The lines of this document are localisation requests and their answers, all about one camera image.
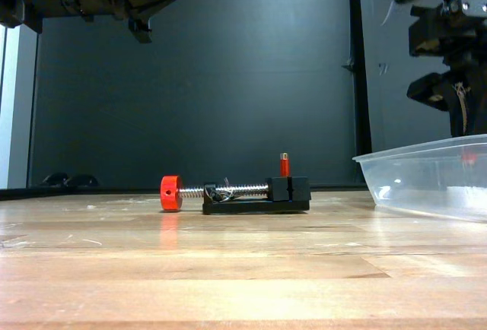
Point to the black rounded clamp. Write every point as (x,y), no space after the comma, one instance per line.
(83,181)
(57,179)

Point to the red round knob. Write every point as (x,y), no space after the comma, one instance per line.
(173,200)

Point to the black bench clamp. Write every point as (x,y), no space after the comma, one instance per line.
(289,193)

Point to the silver threaded rod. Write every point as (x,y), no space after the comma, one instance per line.
(247,189)

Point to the clear plastic tub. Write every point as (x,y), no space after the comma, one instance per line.
(418,178)

